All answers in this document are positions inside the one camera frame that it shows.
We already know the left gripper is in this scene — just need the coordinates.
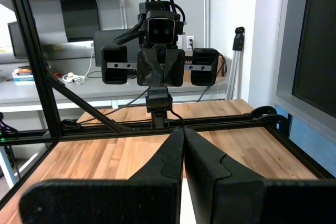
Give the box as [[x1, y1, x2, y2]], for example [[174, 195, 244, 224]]
[[101, 44, 219, 88]]

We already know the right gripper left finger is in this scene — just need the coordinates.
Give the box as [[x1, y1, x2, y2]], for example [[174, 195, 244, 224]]
[[18, 126, 185, 224]]

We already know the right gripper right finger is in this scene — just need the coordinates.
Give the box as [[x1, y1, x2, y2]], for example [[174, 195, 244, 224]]
[[183, 127, 336, 224]]

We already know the white task board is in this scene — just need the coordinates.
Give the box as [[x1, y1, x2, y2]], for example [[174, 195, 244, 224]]
[[180, 178, 197, 224]]

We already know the folded silver tripod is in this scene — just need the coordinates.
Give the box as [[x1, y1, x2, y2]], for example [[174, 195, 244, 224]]
[[227, 26, 246, 101]]

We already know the grey desk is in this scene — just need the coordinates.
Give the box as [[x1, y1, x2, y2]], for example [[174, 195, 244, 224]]
[[0, 50, 233, 114]]

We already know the stack of books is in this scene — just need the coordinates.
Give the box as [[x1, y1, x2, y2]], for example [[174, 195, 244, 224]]
[[12, 68, 35, 85]]

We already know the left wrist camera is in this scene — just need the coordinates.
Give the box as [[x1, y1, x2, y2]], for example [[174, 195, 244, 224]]
[[145, 10, 176, 45]]

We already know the white coiled cable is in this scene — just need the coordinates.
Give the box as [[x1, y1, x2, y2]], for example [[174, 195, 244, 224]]
[[62, 72, 86, 85]]

